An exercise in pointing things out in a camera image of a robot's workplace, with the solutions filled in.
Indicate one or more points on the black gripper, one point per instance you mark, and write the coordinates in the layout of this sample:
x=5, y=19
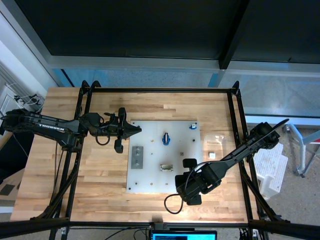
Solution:
x=190, y=163
x=122, y=112

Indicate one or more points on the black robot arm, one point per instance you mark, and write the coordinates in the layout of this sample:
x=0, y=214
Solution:
x=50, y=126
x=237, y=155

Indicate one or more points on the beige multi-pin connector housing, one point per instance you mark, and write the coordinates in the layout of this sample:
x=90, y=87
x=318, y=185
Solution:
x=167, y=168

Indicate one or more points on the blue connector clamp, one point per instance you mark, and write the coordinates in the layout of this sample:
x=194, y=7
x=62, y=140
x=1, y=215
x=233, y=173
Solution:
x=166, y=139

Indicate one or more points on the white plastic taskboard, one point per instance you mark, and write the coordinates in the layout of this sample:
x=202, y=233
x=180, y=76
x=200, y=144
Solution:
x=155, y=175

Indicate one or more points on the small blue and white connector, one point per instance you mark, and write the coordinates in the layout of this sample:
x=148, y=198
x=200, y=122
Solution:
x=193, y=126

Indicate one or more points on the small white block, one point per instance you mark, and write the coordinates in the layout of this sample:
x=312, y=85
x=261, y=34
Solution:
x=212, y=155

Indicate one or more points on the grey metal plate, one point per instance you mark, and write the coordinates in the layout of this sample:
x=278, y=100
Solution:
x=133, y=160

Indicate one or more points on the clear plastic tub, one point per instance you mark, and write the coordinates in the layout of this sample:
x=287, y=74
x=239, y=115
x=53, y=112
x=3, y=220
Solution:
x=212, y=143

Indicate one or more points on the screen with blue edge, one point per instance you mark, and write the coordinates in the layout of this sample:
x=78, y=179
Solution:
x=182, y=236

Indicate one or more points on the grey metal stand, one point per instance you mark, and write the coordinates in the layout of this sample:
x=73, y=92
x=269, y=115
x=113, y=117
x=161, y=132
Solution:
x=302, y=160

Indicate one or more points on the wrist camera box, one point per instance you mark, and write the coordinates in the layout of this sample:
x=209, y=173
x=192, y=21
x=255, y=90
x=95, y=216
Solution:
x=181, y=183

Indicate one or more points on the black aluminium frame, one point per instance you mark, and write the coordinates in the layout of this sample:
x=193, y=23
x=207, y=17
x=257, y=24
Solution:
x=160, y=90

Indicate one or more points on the small black camera mount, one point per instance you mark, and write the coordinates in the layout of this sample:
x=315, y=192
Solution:
x=160, y=226

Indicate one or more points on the black wall post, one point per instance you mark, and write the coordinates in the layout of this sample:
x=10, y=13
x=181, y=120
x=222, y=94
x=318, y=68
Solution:
x=232, y=37

